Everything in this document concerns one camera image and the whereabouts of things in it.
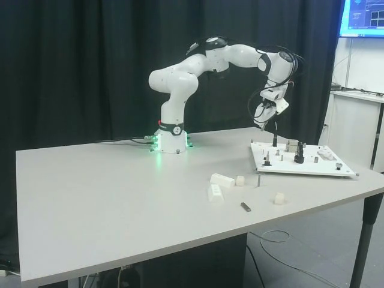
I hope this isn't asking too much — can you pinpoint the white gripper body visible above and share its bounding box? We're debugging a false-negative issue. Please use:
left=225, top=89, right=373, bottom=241
left=253, top=104, right=278, bottom=127

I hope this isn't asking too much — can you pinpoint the black D-SUB plug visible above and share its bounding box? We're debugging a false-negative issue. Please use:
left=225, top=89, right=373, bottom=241
left=293, top=140, right=305, bottom=164

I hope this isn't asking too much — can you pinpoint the white task board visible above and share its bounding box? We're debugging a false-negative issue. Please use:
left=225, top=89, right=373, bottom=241
left=250, top=138, right=360, bottom=181

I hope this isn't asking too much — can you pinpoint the long white holder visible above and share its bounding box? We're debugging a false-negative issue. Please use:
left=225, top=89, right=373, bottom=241
left=209, top=173, right=236, bottom=188

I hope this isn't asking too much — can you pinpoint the white cabinet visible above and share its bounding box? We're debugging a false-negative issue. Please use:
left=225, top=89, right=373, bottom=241
left=317, top=89, right=384, bottom=174

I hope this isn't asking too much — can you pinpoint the white holder with holes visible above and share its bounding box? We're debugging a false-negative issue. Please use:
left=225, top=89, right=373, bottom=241
left=206, top=184, right=224, bottom=204

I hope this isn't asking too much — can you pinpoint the blue screen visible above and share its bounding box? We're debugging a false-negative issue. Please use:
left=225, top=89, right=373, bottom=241
left=340, top=0, right=384, bottom=38

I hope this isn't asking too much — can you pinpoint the dark table leg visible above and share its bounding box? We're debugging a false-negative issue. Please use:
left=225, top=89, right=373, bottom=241
left=350, top=193, right=377, bottom=288

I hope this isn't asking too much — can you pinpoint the black curtain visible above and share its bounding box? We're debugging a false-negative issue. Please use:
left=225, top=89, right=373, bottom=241
left=0, top=0, right=341, bottom=272

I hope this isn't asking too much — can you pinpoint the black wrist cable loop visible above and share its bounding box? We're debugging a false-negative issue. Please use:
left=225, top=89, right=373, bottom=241
left=247, top=86, right=265, bottom=121

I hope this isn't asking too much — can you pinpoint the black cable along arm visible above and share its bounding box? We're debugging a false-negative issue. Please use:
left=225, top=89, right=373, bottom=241
left=254, top=44, right=304, bottom=91

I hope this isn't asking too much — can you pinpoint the grey floor cable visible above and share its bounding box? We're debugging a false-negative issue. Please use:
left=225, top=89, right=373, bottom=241
left=259, top=229, right=384, bottom=288

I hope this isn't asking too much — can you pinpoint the black base cable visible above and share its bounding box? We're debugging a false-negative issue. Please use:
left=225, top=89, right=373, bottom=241
left=101, top=136, right=158, bottom=146

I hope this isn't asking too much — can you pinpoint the black floor cable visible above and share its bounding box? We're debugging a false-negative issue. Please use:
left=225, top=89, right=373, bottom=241
left=245, top=245, right=271, bottom=288

